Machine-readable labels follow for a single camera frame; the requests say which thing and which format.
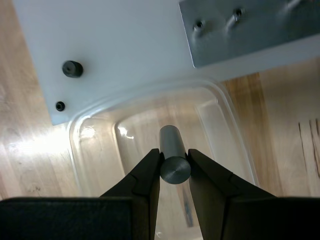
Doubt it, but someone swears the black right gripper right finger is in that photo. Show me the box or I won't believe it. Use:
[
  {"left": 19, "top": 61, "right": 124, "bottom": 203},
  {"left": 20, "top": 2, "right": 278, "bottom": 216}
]
[{"left": 187, "top": 148, "right": 279, "bottom": 240}]

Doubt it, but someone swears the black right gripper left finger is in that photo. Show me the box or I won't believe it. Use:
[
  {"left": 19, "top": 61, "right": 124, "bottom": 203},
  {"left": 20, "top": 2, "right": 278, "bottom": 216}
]
[{"left": 99, "top": 148, "right": 161, "bottom": 240}]

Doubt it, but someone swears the silver 16mm metal cylinder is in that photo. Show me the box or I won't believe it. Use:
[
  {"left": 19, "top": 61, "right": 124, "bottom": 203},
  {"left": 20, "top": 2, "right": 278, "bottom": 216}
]
[{"left": 159, "top": 124, "right": 193, "bottom": 186}]

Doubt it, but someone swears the clear plastic tub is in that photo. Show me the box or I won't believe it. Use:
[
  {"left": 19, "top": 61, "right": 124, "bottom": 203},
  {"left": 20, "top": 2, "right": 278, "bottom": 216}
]
[{"left": 66, "top": 74, "right": 261, "bottom": 240}]

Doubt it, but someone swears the small black screw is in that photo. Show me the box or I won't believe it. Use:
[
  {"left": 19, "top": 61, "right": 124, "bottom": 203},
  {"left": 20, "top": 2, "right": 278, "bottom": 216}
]
[{"left": 55, "top": 100, "right": 67, "bottom": 113}]

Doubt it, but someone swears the grey metal plate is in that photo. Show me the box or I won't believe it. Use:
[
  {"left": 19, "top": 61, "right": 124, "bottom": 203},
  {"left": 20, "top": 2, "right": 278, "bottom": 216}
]
[{"left": 178, "top": 0, "right": 320, "bottom": 69}]

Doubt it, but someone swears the white board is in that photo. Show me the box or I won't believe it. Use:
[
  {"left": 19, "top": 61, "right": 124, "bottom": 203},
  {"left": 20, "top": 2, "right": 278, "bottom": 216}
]
[{"left": 11, "top": 0, "right": 320, "bottom": 126}]

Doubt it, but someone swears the small silver metal peg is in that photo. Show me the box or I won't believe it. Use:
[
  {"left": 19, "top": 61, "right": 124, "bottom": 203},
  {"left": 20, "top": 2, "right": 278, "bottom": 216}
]
[
  {"left": 191, "top": 19, "right": 205, "bottom": 38},
  {"left": 225, "top": 7, "right": 245, "bottom": 29}
]

